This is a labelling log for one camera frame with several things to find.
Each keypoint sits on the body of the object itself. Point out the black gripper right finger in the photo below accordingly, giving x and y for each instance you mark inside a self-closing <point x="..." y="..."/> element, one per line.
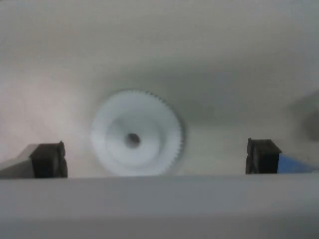
<point x="263" y="158"/>

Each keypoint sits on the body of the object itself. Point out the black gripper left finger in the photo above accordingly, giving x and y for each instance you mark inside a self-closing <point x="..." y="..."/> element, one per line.
<point x="48" y="161"/>

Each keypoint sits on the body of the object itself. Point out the white large gear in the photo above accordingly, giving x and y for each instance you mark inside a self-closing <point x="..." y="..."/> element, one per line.
<point x="139" y="139"/>

